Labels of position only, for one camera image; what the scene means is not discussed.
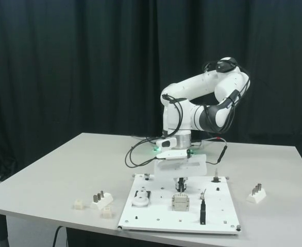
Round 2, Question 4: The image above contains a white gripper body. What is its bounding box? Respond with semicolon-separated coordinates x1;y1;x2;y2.
153;155;209;179

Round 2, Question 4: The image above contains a white round peg holder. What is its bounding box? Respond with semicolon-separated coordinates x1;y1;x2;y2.
245;189;267;205

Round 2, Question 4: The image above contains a white square peg holder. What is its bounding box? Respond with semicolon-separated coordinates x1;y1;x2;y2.
90;192;115;209

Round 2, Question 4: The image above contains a grey waterproof plug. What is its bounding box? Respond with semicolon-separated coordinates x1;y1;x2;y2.
170;193;190;212

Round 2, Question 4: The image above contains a flat white mounting plate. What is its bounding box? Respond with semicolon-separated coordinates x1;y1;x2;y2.
156;150;191;162

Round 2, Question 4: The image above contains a black USB plug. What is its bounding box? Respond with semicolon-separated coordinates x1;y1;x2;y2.
198;188;209;225

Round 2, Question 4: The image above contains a white task board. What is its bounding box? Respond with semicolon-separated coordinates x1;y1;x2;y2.
116;172;242;235

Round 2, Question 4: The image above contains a white large gear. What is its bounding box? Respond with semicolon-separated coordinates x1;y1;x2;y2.
131;195;151;207

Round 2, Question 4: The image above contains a small white holder block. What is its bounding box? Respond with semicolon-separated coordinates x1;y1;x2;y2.
73;197;87;211
100;206;114;220

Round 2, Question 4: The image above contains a black curtain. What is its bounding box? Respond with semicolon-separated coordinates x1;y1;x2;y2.
0;0;302;182

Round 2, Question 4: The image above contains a thin black rod on wire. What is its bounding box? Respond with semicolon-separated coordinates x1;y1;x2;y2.
201;136;229;165

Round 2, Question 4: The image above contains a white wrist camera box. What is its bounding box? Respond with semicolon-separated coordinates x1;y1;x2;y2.
156;138;177;151

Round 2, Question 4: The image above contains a black camera cable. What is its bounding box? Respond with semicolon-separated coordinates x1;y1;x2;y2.
124;94;185;168

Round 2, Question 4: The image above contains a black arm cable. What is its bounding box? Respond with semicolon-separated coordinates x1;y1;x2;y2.
203;58;252;134

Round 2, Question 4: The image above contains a black power cable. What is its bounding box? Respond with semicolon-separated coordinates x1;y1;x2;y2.
53;225;67;247

